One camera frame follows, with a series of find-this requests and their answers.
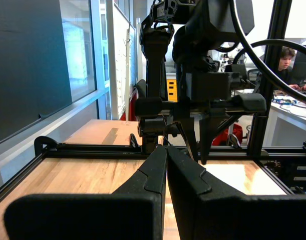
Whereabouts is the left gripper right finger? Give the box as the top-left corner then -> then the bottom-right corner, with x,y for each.
166,146 -> 306,240

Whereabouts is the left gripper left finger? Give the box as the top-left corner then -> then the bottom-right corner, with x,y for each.
4,145 -> 168,240

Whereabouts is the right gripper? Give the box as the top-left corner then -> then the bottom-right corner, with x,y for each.
134,93 -> 267,165

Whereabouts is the yellow drawer cabinet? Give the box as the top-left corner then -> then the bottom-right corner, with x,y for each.
166,78 -> 179,103

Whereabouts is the white desk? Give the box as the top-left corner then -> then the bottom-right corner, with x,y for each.
262,88 -> 306,148

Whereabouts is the person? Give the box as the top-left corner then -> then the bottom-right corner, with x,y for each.
277,46 -> 306,92

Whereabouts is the black computer monitor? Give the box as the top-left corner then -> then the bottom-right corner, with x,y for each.
291,44 -> 306,81

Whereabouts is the window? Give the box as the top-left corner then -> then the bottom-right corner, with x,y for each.
58,0 -> 111,103

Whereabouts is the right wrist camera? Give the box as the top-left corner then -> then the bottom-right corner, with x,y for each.
191,71 -> 231,101

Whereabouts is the black cable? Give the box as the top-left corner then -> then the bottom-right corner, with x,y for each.
233,38 -> 306,66
229,0 -> 306,104

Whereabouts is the black frame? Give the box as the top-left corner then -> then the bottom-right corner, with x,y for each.
0,0 -> 306,210

